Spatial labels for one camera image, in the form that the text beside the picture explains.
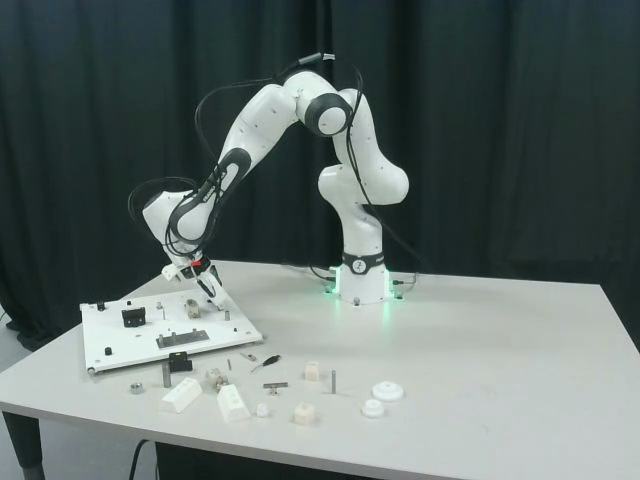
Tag white task board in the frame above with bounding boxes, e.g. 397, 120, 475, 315
79, 288, 265, 374

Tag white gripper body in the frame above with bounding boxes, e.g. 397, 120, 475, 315
193, 268, 225, 308

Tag white large gear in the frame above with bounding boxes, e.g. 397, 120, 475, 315
370, 380, 405, 403

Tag black floor cable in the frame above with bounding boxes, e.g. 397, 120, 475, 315
130, 438, 156, 480

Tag white wedge-shaped holder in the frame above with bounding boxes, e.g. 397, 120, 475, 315
215, 383, 252, 423
158, 378, 204, 415

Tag dark table leg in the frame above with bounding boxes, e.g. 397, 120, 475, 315
2, 410, 41, 480

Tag black curtain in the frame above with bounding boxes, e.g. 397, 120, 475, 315
0, 0, 640, 381

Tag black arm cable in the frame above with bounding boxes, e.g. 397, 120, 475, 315
127, 51, 335, 261
339, 67, 426, 274

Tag black USB plug with cable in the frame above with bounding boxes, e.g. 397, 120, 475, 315
249, 353, 282, 375

